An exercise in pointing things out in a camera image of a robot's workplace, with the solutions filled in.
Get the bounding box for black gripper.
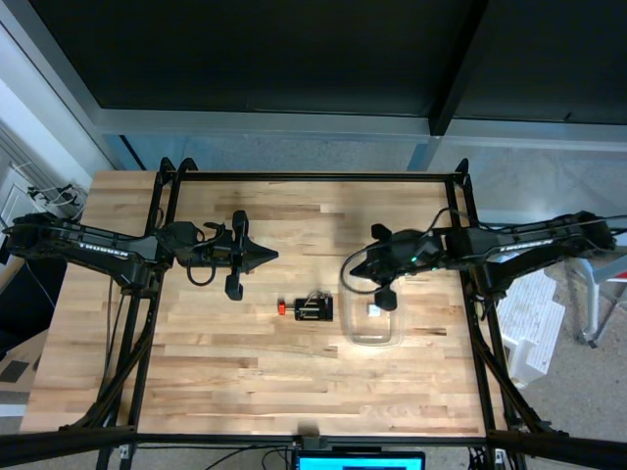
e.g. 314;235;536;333
350;223;443;312
203;210;279;302

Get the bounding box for clear plastic tub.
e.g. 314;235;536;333
339;265;404;350

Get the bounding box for black clamp with red knob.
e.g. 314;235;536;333
276;292;335;323

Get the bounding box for white plastic step stool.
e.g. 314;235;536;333
494;276;567;391

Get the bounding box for blue laptop screen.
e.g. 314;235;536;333
292;449;426;470

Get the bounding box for power strip with plugs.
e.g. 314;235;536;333
24;181;90;220

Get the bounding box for brown cardboard box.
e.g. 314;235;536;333
0;328;50;393

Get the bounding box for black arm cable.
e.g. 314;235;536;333
341;208;484;295
184;221;227;288

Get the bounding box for black metal frame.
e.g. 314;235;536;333
0;156;627;470

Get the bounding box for small black camera box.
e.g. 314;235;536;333
292;424;328;450

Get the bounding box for grey metal chair frame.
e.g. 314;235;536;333
570;257;627;350

